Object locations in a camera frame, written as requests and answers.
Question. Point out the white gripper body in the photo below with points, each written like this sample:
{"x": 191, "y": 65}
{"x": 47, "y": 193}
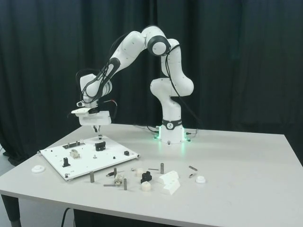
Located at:
{"x": 99, "y": 118}

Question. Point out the silver metal plug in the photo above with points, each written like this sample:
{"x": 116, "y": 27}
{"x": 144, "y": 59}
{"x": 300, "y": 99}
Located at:
{"x": 118, "y": 179}

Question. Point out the thin metal peg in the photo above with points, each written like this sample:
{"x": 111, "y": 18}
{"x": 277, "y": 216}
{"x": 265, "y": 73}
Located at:
{"x": 153, "y": 169}

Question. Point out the white medium gear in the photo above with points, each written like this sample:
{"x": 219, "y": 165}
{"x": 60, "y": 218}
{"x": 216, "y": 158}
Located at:
{"x": 200, "y": 180}

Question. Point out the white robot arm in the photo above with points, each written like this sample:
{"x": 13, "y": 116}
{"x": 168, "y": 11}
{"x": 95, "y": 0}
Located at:
{"x": 170, "y": 111}

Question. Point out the white large gear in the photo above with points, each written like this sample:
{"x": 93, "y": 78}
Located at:
{"x": 38, "y": 169}

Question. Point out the small metal plug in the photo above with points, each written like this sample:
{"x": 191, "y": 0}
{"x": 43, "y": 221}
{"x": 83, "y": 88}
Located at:
{"x": 191, "y": 175}

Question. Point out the small white holder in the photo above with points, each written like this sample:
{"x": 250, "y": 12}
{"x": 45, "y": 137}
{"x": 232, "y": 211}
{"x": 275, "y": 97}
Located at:
{"x": 146, "y": 187}
{"x": 139, "y": 171}

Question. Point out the dark table leg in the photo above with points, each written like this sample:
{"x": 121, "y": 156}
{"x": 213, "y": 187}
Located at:
{"x": 9, "y": 210}

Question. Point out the white task board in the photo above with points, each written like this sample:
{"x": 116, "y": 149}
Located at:
{"x": 82, "y": 163}

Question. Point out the black D-SUB plug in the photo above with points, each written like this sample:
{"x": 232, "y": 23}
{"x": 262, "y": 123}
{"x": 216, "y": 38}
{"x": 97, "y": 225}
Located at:
{"x": 145, "y": 177}

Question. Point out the long white holder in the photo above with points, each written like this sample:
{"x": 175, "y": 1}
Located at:
{"x": 169, "y": 177}
{"x": 171, "y": 188}

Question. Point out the small black plug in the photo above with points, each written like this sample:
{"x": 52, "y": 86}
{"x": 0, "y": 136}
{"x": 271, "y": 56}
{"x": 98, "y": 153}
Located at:
{"x": 109, "y": 175}

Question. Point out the black curtain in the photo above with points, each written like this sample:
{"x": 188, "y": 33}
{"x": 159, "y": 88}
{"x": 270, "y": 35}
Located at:
{"x": 236, "y": 59}

